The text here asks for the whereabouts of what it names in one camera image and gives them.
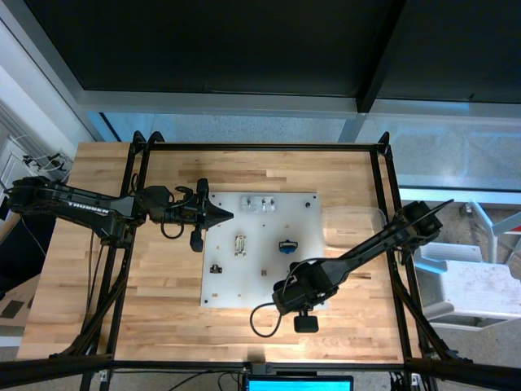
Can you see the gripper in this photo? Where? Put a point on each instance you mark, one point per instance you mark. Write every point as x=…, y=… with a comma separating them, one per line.
x=306, y=324
x=191, y=212

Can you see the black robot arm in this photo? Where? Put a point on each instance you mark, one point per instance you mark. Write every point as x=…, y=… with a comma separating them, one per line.
x=366, y=248
x=87, y=207

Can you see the beige connector housing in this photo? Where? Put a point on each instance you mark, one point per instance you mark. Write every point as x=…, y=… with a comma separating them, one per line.
x=240, y=245

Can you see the small black connector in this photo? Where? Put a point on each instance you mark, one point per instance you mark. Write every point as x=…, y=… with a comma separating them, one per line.
x=215, y=268

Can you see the blue screen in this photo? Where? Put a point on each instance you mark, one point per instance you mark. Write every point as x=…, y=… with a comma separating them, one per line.
x=297, y=385

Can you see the white board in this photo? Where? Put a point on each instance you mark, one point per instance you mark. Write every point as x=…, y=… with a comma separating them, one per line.
x=232, y=285

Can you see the blue D-sub connector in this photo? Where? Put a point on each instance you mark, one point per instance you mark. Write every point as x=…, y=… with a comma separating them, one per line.
x=287, y=247

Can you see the clear plastic tub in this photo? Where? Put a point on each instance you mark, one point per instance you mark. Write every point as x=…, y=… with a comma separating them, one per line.
x=346, y=222

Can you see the white step stool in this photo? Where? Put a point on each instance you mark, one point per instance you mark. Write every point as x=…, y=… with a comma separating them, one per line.
x=480, y=285

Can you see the black case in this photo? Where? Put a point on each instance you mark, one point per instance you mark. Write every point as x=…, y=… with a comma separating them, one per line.
x=20, y=252

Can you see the cardboard sheet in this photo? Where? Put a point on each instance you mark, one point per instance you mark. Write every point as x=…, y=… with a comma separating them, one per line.
x=24, y=295

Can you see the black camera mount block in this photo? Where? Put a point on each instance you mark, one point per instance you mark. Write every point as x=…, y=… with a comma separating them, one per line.
x=257, y=364

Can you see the black aluminium frame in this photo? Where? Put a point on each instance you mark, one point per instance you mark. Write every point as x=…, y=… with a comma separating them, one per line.
x=260, y=146

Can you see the grey frame foot bracket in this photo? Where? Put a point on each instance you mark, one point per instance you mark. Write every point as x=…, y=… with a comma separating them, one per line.
x=103, y=375
x=414, y=379

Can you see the grey metal chair frame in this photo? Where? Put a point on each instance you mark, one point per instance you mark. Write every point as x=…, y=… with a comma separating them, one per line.
x=493, y=244

